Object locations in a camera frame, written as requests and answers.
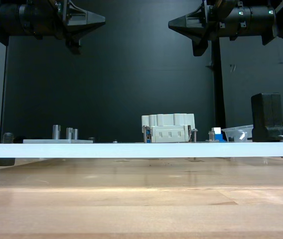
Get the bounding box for white taskboard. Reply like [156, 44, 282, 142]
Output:
[0, 141, 283, 159]

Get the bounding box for beige connector housing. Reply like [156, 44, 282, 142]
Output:
[141, 113, 198, 144]

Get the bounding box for clear plastic tub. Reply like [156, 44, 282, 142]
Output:
[221, 121, 283, 143]

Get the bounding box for small blue white connector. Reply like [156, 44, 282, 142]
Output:
[205, 126, 226, 143]

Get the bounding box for black socket housing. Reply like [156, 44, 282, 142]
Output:
[247, 93, 283, 143]

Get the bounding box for grey metal plate with pegs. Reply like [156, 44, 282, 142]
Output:
[23, 124, 94, 144]

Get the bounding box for black rubber foot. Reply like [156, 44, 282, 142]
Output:
[0, 157, 15, 167]

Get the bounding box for black wall post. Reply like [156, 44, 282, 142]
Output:
[205, 39, 227, 129]

